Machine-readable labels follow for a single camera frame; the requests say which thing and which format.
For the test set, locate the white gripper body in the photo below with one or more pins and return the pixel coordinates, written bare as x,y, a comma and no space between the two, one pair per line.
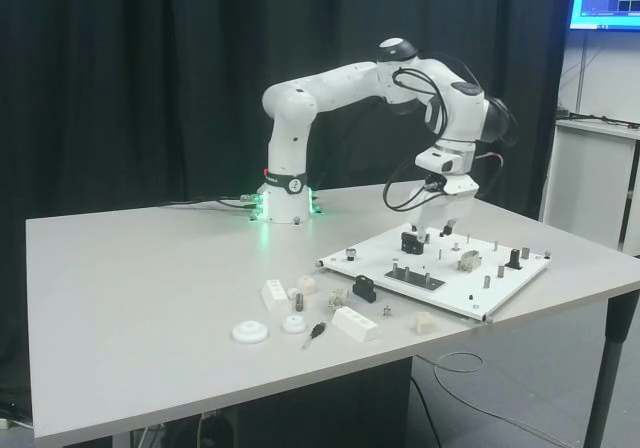
442,208

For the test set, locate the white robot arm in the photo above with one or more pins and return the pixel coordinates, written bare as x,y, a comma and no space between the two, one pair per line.
290,143

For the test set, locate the medium metal round peg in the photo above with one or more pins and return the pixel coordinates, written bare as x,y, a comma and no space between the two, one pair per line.
484,281

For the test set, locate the medium metal square peg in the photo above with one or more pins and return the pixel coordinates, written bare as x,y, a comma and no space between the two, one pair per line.
500,272

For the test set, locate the large metal square peg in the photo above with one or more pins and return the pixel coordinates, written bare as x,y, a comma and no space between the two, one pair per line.
525,253

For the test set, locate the white peg holder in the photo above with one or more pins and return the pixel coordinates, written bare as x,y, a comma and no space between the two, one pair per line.
356,324
274,294

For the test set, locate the large metal round peg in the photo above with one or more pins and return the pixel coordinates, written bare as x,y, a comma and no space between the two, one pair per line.
299,302

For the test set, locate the white task board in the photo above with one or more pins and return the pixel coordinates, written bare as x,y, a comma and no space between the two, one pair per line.
465,288

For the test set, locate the black upright plug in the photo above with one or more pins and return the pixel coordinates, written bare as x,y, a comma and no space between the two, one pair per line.
514,259

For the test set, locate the metal BNC plug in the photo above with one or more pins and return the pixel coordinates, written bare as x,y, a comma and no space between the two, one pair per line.
350,254

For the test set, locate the black D-SUB plug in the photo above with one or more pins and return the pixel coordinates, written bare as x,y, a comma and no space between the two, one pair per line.
364,292

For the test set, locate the small metal plug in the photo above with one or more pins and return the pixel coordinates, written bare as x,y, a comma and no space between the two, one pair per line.
386,310

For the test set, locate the cream plug holder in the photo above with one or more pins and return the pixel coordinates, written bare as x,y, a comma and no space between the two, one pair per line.
424,323
306,284

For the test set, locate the beige multi-pin connector plug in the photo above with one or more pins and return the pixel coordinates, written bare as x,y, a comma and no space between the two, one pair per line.
337,300

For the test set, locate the white cabinet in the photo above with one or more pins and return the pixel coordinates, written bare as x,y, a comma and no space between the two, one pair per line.
590,183

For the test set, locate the white medium gear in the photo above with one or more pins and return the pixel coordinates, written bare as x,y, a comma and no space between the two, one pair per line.
293,324

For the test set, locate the white large gear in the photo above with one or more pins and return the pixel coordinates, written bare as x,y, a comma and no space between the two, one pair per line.
250,332

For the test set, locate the black table leg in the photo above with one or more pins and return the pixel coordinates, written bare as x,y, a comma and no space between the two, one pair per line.
610,368

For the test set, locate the black curtain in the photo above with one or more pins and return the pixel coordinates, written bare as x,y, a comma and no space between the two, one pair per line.
125,68

